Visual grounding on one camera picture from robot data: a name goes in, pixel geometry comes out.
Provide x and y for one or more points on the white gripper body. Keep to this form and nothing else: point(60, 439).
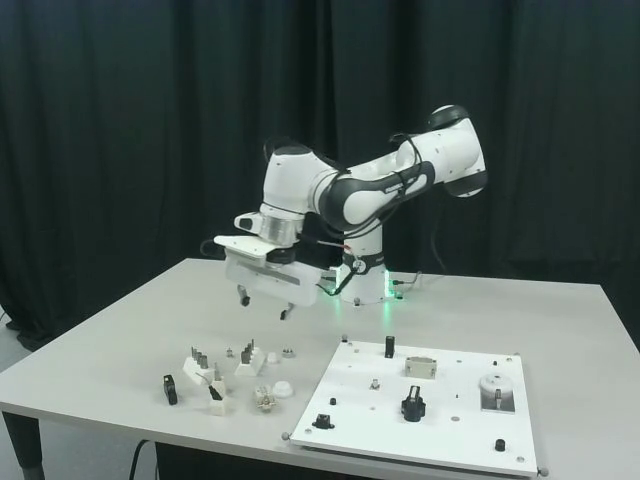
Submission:
point(270, 277)

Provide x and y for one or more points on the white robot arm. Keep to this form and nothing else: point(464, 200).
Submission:
point(370, 190)

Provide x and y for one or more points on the white small gear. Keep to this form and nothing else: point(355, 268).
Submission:
point(271, 358)

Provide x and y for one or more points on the white medium gear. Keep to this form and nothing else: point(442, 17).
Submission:
point(284, 388)

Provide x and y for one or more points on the white large gear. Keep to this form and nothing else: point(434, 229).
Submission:
point(495, 386)

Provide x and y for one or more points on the flat white mounting plate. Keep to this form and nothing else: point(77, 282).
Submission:
point(242, 245)

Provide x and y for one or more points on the white peg holder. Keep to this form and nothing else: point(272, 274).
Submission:
point(248, 367)
point(195, 372)

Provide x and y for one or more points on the beige metal connector plug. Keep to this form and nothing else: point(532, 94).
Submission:
point(264, 403)

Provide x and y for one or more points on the small white holder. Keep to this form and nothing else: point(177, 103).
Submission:
point(221, 408)
point(221, 387)

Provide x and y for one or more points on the black D-SUB plug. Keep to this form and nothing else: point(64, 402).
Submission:
point(170, 390)

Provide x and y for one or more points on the white task board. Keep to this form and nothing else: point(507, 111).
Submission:
point(425, 425)

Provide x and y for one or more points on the black curtain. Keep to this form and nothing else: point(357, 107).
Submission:
point(150, 125)

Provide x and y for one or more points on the black table leg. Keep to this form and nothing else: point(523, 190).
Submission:
point(22, 445)

